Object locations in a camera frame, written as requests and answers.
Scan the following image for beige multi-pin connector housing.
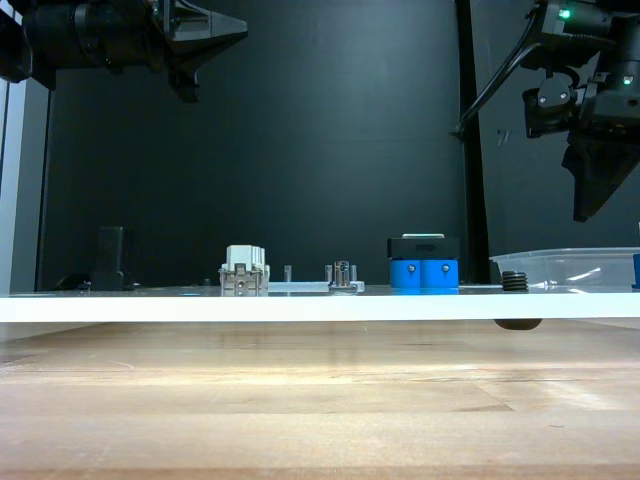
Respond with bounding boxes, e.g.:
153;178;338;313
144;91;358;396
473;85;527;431
217;244;272;296

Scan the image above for clear plastic tub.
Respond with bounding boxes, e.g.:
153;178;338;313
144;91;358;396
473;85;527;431
488;246;640;292

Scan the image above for black knurled screw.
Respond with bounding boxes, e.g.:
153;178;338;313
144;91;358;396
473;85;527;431
501;270;532;293

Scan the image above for black rubber board foot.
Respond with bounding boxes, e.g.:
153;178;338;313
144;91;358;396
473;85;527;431
493;318;544;332

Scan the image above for black socket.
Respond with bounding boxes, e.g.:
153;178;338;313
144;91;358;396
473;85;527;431
91;225;137;291

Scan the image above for white mounting board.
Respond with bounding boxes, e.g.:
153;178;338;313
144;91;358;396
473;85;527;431
0;287;640;324

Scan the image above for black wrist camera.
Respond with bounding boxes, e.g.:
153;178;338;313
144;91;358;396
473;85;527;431
521;74;582;140

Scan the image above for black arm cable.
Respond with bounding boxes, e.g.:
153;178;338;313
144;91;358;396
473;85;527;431
451;0;549;140

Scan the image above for black metal frame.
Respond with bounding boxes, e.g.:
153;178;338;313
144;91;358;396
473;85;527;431
452;0;495;287

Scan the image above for blue black d-sub connector mount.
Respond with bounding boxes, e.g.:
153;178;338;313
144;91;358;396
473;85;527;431
386;232;461;291

